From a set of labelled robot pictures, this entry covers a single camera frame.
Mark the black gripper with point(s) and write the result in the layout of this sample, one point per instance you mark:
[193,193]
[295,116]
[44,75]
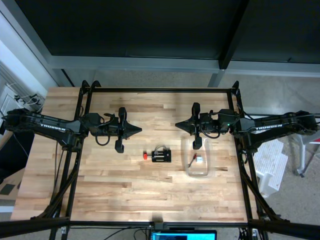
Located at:
[122,130]
[200,123]

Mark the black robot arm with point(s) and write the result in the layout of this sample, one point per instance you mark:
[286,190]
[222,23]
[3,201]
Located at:
[55,126]
[265,127]

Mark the clear plastic container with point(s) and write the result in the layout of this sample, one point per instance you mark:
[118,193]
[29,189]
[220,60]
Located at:
[190,172]

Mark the small white block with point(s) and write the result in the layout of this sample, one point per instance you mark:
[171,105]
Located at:
[199,159]

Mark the black clamp with red knob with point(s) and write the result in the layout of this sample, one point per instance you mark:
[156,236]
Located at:
[162,157]

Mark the white plastic step stool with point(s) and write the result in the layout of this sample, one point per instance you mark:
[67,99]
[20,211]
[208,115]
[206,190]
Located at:
[270,162]

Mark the white power strip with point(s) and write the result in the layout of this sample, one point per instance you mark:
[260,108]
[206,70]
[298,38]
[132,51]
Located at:
[27,100]

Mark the laptop screen with blue edge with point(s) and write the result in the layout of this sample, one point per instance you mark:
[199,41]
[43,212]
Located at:
[182,235]

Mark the brown cardboard box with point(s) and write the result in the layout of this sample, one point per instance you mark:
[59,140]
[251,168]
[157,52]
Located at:
[12,180]

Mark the grey aluminium window frame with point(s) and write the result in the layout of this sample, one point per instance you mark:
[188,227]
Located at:
[125,63]

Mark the black metal frame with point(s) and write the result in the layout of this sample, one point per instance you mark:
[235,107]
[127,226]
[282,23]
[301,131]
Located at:
[246,175]

